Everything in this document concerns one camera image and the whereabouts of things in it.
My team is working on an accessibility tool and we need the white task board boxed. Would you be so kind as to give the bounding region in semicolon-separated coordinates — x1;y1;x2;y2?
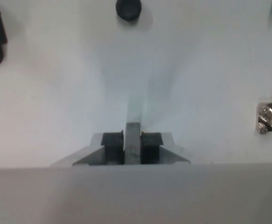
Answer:
0;0;272;169

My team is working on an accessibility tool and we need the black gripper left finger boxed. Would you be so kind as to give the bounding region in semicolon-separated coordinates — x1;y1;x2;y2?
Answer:
71;131;125;167

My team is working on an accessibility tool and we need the small metal square peg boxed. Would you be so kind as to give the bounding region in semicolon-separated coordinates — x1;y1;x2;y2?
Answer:
124;121;142;165

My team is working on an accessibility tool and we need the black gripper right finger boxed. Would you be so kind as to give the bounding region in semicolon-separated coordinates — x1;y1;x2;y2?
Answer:
140;131;191;165

